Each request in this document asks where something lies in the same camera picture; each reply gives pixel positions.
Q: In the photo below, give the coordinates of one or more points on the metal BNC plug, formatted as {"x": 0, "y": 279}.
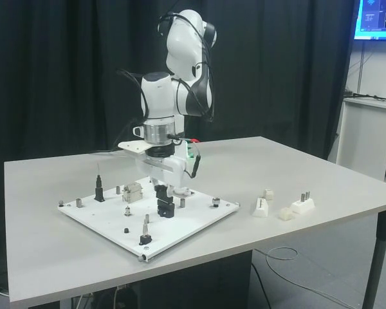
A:
{"x": 127, "y": 211}

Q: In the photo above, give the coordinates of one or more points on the dark grey table leg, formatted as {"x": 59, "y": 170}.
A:
{"x": 378, "y": 264}

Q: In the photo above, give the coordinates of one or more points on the round ribbed waterproof plug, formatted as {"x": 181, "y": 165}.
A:
{"x": 215, "y": 202}

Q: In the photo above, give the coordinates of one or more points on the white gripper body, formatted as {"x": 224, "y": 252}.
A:
{"x": 161, "y": 172}

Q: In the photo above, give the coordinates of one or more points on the blue screen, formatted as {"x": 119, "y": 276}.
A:
{"x": 378, "y": 19}

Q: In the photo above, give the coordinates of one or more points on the white task board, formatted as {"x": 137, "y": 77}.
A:
{"x": 109, "y": 222}

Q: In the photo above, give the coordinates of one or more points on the flat white mount plate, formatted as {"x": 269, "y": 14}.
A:
{"x": 133, "y": 146}

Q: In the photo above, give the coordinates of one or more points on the white cabinet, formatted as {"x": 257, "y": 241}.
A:
{"x": 366, "y": 138}

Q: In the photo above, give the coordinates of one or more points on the white wedge-shaped peg holder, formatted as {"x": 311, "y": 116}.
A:
{"x": 304, "y": 207}
{"x": 260, "y": 210}

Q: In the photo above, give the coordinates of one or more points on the black D-SUB plug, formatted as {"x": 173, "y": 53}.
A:
{"x": 161, "y": 193}

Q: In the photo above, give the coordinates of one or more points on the white medium gear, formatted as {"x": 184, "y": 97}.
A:
{"x": 181, "y": 192}

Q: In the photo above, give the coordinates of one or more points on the small white cube holder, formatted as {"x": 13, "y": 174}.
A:
{"x": 268, "y": 194}
{"x": 286, "y": 214}

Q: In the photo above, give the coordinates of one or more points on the beige rectangular connector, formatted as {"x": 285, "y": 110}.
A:
{"x": 133, "y": 193}

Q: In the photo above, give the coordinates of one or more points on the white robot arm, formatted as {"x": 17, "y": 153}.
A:
{"x": 157, "y": 96}

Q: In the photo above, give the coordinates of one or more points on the black curtain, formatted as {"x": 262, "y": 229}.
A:
{"x": 51, "y": 80}

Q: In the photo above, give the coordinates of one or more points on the metal square peg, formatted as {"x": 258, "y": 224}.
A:
{"x": 307, "y": 196}
{"x": 79, "y": 203}

